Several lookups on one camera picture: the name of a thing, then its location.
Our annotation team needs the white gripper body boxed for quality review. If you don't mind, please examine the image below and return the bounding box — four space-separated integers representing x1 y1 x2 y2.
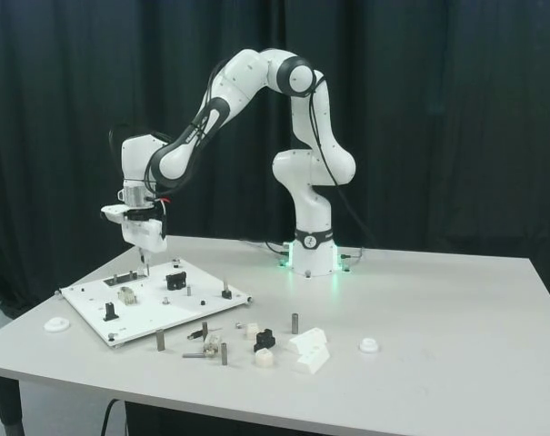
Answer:
122 216 164 254

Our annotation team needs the white peg holder block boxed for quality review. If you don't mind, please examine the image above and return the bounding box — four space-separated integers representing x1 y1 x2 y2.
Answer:
288 325 327 353
292 343 332 376

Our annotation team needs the white task board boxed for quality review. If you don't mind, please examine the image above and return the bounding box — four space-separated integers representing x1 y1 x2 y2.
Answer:
57 257 254 349

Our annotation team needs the white large gear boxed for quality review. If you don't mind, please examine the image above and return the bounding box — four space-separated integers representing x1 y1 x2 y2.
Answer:
44 317 71 335

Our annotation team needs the black curtain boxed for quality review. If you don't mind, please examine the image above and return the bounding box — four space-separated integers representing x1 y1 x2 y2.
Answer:
0 0 550 314

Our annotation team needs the black table leg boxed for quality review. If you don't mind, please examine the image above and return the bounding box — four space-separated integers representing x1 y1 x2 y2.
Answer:
0 371 22 436

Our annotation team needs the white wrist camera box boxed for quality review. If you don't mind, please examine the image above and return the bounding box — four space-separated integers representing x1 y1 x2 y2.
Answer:
100 203 131 224

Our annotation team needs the silver flange ring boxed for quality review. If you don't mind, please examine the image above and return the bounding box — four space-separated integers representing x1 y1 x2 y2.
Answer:
122 183 148 207

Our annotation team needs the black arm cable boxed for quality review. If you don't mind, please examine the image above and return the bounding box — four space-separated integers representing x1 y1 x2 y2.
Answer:
304 72 365 249
109 61 233 201

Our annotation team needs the black cable under table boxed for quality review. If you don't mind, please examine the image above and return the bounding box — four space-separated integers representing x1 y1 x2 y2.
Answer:
102 398 122 436

